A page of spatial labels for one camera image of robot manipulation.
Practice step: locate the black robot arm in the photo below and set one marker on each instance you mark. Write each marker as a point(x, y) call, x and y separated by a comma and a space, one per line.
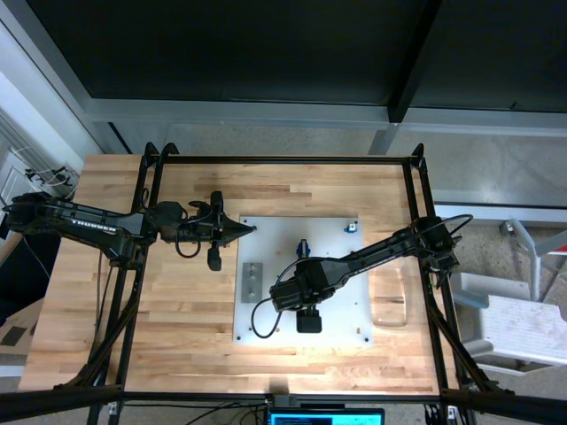
point(88, 226)
point(376, 257)

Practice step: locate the clear plastic tub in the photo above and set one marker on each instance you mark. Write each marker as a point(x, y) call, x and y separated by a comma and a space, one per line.
point(390, 301)

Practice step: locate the white plastic board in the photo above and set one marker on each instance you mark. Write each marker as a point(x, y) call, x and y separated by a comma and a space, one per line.
point(345, 310)

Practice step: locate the white step stool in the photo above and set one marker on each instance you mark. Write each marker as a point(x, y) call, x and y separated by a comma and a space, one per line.
point(518, 327)

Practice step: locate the cardboard box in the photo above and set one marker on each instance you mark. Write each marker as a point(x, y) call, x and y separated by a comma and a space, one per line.
point(17, 332)

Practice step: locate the black room post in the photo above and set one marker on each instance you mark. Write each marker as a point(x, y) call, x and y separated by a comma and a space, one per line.
point(416, 57)

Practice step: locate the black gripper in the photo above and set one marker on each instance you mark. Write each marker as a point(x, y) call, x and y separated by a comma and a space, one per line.
point(288, 296)
point(215, 257)

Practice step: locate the white chair frame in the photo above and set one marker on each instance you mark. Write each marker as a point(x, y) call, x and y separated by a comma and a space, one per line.
point(531, 248)

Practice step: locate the grey metal socket block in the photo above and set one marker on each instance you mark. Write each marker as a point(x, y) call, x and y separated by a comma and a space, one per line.
point(252, 283)

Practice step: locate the blue-edged laptop screen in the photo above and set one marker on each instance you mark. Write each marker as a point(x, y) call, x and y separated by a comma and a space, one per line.
point(323, 417)

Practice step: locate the small blue plug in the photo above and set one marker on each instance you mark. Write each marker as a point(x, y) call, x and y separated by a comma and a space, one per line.
point(351, 227)

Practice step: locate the black low camera mount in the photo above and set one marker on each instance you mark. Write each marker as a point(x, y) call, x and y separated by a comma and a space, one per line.
point(281, 395)

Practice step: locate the blue connector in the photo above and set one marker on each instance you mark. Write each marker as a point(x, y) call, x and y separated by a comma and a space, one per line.
point(303, 249)

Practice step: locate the black metal frame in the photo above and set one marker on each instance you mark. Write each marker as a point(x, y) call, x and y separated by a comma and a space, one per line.
point(283, 159)

